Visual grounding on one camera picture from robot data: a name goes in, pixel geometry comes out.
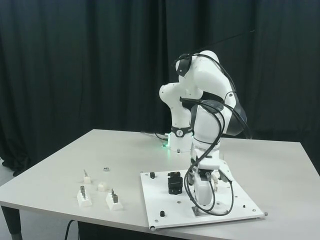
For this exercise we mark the black box under table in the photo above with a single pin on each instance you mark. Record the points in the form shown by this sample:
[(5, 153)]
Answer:
[(120, 232)]

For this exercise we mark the black table leg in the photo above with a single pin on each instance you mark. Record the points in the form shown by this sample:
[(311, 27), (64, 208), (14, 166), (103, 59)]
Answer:
[(12, 222)]

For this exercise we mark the white task board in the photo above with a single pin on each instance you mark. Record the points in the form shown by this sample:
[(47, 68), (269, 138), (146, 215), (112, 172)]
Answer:
[(170, 207)]

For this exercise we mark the metal bolt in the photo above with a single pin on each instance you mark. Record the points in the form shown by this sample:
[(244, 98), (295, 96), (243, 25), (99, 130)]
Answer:
[(85, 173)]

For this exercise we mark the black D-SUB plug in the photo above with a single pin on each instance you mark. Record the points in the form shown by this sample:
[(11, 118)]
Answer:
[(175, 186)]

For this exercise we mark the white square peg holder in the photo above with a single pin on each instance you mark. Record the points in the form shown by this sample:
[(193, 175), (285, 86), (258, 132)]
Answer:
[(115, 206)]

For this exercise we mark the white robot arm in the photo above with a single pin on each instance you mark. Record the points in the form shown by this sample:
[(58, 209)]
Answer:
[(210, 75)]

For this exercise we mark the white bolt holder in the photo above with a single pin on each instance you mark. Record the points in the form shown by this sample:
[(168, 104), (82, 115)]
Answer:
[(87, 180)]

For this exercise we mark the white round peg holder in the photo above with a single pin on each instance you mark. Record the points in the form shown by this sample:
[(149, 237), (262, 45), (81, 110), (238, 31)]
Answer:
[(83, 202)]

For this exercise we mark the flat white mount plate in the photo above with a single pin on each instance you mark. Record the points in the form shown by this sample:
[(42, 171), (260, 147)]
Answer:
[(226, 170)]

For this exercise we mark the black curtain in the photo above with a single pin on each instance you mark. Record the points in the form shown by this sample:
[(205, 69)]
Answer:
[(75, 62)]

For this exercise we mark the metal nut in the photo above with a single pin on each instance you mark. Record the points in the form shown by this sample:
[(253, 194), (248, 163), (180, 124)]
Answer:
[(106, 169)]

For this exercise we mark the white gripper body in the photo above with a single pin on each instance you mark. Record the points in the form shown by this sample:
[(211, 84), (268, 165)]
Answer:
[(205, 192)]

